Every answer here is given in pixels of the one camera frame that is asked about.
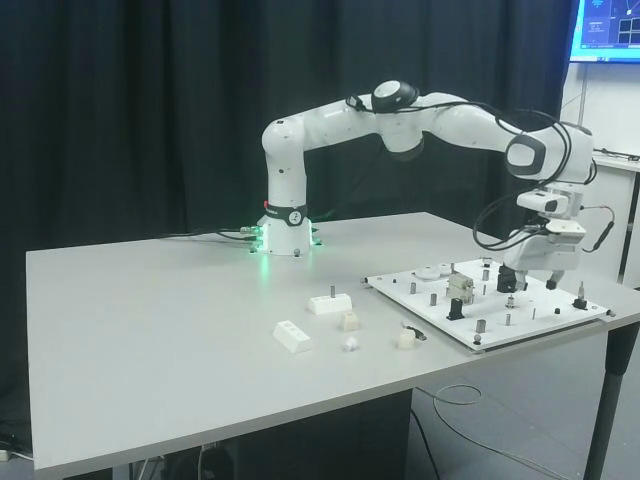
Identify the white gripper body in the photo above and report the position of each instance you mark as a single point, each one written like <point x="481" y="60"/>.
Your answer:
<point x="542" y="252"/>

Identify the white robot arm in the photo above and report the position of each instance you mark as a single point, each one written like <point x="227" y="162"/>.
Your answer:
<point x="345" y="125"/>

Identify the metal square peg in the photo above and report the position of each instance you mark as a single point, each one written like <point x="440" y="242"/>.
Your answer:
<point x="331" y="291"/>

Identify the white peg holder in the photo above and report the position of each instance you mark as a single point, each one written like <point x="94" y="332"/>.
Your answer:
<point x="294" y="337"/>
<point x="330" y="305"/>

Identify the black D-SUB plug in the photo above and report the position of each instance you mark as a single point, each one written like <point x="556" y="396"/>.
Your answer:
<point x="506" y="281"/>

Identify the metal BNC plug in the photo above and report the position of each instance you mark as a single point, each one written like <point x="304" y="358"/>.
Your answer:
<point x="510" y="301"/>

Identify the metal bolt on black base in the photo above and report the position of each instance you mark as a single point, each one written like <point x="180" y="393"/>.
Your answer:
<point x="581" y="300"/>

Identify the white task board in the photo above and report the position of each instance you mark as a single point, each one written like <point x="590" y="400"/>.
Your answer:
<point x="500" y="330"/>

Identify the white medium gear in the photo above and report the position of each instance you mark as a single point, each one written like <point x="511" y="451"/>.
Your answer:
<point x="444" y="270"/>

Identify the white cabinet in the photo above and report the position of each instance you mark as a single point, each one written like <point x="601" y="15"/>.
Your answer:
<point x="620" y="220"/>

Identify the white large gear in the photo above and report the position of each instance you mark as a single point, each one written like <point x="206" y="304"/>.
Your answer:
<point x="425" y="273"/>

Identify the USB plug in white holder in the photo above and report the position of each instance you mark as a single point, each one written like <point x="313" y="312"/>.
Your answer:
<point x="407" y="337"/>

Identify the black table leg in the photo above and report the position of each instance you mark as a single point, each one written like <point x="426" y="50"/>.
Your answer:
<point x="607" y="400"/>

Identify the white small gear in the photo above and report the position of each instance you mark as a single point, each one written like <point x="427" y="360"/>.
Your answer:
<point x="350" y="344"/>

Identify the blue screen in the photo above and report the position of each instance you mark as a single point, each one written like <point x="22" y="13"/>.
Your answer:
<point x="607" y="30"/>

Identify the black curtain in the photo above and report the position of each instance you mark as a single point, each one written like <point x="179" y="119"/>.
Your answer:
<point x="150" y="100"/>

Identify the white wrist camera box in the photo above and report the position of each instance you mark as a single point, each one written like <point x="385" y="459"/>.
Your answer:
<point x="542" y="201"/>

